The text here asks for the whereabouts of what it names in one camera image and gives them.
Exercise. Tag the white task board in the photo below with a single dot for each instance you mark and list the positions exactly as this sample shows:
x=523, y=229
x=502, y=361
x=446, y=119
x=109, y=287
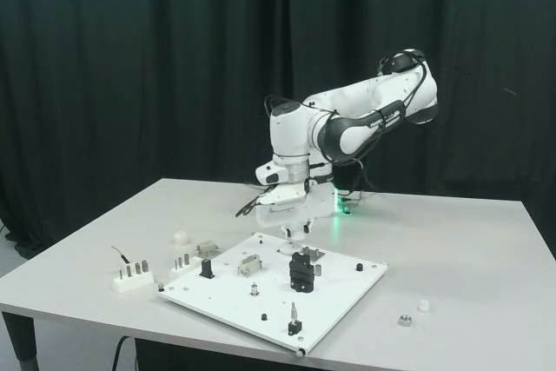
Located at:
x=243, y=301

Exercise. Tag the metal connector plug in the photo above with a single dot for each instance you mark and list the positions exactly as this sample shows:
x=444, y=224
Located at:
x=207, y=250

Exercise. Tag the small white peg holder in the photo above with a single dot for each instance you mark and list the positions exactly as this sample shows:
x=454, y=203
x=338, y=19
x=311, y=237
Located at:
x=179, y=273

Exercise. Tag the black plug with metal tip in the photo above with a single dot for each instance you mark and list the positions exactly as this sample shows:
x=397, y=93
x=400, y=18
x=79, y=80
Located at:
x=295, y=325

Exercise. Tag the metal square peg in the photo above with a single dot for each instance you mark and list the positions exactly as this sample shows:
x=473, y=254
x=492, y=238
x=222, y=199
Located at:
x=146, y=266

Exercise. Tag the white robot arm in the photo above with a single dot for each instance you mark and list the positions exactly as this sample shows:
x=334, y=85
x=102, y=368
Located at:
x=369, y=97

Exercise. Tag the long white peg holder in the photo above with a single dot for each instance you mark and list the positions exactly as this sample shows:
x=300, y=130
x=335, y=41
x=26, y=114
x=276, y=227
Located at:
x=130, y=283

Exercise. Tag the black table leg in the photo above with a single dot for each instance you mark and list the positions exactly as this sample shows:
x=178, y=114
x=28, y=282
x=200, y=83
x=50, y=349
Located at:
x=19, y=340

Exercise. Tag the metal nut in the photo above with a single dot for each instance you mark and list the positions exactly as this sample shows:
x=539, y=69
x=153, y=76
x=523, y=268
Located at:
x=405, y=320

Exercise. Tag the black USB plug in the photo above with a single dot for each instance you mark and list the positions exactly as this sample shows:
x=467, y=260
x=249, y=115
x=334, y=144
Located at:
x=207, y=268

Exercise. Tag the white gear holder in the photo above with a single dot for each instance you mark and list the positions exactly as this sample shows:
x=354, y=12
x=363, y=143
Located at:
x=182, y=238

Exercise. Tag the black D-SUB plug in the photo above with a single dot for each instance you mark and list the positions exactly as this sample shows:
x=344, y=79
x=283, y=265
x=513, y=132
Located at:
x=301, y=277

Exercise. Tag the black curtain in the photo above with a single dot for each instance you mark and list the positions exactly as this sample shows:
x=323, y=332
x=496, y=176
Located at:
x=87, y=41

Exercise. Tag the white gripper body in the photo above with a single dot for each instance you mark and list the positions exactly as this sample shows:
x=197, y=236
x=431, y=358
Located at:
x=282, y=216

